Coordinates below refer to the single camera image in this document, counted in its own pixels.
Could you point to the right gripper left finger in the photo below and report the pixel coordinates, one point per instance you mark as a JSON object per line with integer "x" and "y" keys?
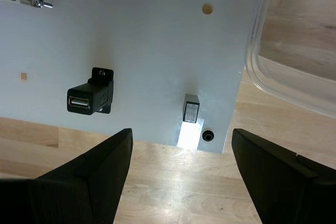
{"x": 86, "y": 182}

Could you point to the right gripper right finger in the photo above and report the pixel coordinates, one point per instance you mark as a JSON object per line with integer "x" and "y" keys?
{"x": 283, "y": 182}

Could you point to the black socket block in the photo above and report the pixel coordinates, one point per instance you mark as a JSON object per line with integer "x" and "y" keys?
{"x": 90, "y": 95}

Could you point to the short steel peg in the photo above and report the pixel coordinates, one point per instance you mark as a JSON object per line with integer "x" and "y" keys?
{"x": 191, "y": 108}

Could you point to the clear plastic container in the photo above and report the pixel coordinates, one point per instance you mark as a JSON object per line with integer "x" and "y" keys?
{"x": 288, "y": 51}

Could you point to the white task board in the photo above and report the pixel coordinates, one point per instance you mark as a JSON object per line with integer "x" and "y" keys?
{"x": 147, "y": 51}

